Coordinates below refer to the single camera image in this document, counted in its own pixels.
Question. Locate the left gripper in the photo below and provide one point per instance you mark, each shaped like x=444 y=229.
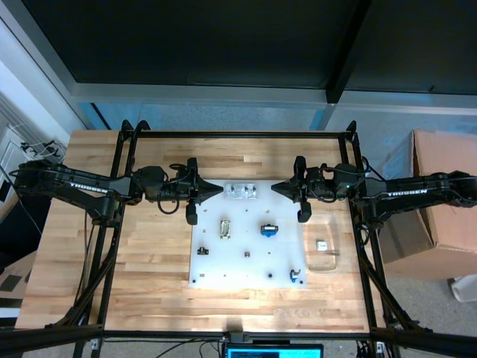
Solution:
x=192 y=171

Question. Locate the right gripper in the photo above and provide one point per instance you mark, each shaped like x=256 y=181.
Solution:
x=301 y=175

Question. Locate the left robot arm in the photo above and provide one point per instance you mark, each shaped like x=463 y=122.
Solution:
x=93 y=186

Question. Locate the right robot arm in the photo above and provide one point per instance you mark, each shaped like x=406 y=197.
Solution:
x=402 y=192

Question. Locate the beige many-pin connector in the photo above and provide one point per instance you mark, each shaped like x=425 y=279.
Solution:
x=225 y=229

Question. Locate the small white RJ45 connector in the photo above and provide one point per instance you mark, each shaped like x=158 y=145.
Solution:
x=321 y=245

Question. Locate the black block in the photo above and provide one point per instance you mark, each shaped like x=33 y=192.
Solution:
x=202 y=250

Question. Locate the clear plastic container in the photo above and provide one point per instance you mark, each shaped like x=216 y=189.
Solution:
x=331 y=261

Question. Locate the white task board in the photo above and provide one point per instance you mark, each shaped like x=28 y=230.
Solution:
x=238 y=268

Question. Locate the small blue socket block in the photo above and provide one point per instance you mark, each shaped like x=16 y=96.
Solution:
x=294 y=276

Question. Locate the cardboard box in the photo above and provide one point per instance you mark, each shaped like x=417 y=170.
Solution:
x=439 y=238

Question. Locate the blue screen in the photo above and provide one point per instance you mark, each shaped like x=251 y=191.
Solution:
x=272 y=352

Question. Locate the black frame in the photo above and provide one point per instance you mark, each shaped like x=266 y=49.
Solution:
x=238 y=133

